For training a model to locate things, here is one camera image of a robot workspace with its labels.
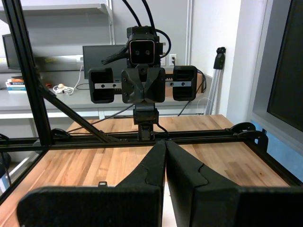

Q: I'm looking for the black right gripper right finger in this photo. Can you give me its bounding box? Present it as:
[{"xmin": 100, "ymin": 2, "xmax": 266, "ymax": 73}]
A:
[{"xmin": 166, "ymin": 140, "xmax": 303, "ymax": 227}]

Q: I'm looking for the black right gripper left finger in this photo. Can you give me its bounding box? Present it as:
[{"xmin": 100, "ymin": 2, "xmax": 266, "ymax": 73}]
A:
[{"xmin": 16, "ymin": 140, "xmax": 166, "ymax": 227}]

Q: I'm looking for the white wall shelf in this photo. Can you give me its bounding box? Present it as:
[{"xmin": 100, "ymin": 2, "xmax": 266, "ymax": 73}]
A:
[{"xmin": 0, "ymin": 2, "xmax": 115, "ymax": 45}]

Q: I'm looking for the white cable bundle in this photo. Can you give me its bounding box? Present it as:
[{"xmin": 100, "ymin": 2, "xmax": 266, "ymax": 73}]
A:
[{"xmin": 52, "ymin": 64, "xmax": 85, "ymax": 96}]

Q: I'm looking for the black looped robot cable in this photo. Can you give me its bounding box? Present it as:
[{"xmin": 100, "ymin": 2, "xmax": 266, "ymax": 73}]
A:
[{"xmin": 155, "ymin": 28, "xmax": 172, "ymax": 58}]

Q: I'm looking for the stack of books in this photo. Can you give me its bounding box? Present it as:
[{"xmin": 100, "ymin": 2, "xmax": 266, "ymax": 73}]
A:
[{"xmin": 5, "ymin": 79, "xmax": 27, "ymax": 94}]

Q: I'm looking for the black computer monitor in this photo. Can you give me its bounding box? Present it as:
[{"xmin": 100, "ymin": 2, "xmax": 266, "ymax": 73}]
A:
[
  {"xmin": 1, "ymin": 33, "xmax": 23, "ymax": 70},
  {"xmin": 82, "ymin": 44, "xmax": 130, "ymax": 80}
]

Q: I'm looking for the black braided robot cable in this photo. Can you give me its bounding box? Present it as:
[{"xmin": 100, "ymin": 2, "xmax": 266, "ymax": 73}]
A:
[{"xmin": 101, "ymin": 45, "xmax": 130, "ymax": 66}]

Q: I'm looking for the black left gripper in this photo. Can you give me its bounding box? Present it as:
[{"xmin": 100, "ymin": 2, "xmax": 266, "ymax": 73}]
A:
[{"xmin": 88, "ymin": 65, "xmax": 198, "ymax": 104}]

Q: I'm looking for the black and silver stand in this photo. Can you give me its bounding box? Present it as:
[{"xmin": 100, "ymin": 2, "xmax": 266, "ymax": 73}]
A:
[{"xmin": 205, "ymin": 46, "xmax": 227, "ymax": 116}]

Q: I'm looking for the black aluminium frame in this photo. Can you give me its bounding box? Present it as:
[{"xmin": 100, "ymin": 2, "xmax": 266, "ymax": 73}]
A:
[{"xmin": 0, "ymin": 0, "xmax": 303, "ymax": 204}]

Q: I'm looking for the grey office desk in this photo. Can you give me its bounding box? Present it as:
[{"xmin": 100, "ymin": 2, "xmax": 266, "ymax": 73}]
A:
[{"xmin": 0, "ymin": 87, "xmax": 206, "ymax": 120}]

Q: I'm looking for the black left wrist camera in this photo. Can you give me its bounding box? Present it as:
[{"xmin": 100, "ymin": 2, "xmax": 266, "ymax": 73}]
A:
[{"xmin": 128, "ymin": 39, "xmax": 156, "ymax": 65}]

